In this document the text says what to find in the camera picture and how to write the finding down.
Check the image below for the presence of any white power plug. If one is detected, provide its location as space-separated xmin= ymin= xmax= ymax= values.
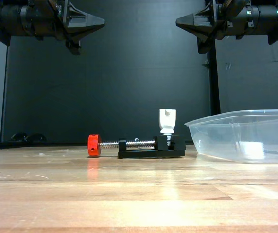
xmin=158 ymin=108 xmax=177 ymax=130

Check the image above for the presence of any clear plastic tub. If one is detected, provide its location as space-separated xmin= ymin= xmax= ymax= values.
xmin=184 ymin=109 xmax=278 ymax=165

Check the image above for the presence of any black clamp with red knob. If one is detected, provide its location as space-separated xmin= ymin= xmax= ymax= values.
xmin=87 ymin=133 xmax=186 ymax=160

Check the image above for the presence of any black rounded corner bracket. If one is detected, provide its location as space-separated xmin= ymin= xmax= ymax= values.
xmin=25 ymin=133 xmax=48 ymax=143

